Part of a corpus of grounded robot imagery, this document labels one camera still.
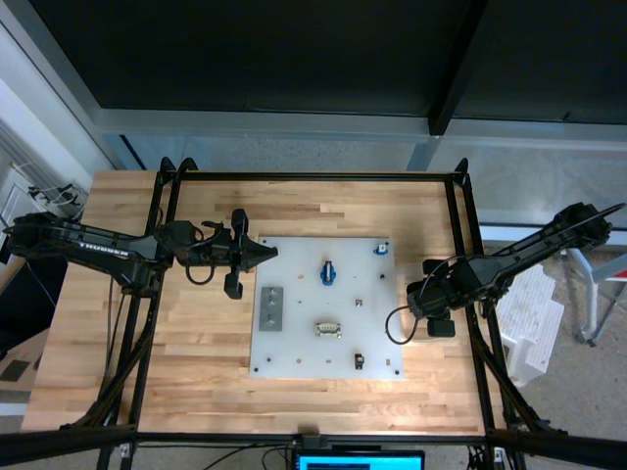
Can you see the blue silver clamp connector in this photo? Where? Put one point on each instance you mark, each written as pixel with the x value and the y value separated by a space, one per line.
pixel 327 275

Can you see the black clamp block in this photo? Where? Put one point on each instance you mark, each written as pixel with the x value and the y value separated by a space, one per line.
pixel 359 361

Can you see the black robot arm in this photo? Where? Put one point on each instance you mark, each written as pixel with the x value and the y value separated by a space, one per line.
pixel 519 252
pixel 98 245

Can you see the black table level camera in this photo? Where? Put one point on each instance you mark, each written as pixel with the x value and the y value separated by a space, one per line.
pixel 308 438

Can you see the black aluminium frame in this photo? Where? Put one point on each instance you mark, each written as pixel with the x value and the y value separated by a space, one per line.
pixel 313 174

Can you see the white plastic step stool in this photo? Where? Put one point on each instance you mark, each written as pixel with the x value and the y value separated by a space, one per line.
pixel 529 318

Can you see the small blue white connector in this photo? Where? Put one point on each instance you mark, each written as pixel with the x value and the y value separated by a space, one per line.
pixel 380 250

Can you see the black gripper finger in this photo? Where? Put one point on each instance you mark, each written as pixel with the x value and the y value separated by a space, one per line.
pixel 257 247
pixel 257 258

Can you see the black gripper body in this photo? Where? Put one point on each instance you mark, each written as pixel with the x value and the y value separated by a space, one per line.
pixel 215 252
pixel 440 327

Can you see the white board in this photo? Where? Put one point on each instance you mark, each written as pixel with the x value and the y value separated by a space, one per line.
pixel 303 343

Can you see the grey metal chair frame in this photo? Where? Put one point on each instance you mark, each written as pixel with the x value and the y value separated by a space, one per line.
pixel 593 303

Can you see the grey metal plate with posts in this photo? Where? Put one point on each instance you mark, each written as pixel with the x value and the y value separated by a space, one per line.
pixel 276 308

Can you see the brown cardboard box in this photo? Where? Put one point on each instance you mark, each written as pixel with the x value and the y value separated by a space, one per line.
pixel 22 348

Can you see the beige connector hub housing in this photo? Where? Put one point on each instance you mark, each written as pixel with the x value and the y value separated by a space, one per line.
pixel 328 329

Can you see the clear plastic tub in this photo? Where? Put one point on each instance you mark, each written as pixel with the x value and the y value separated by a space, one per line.
pixel 414 323

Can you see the blue laptop screen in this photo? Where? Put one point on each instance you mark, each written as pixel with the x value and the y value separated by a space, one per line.
pixel 357 462

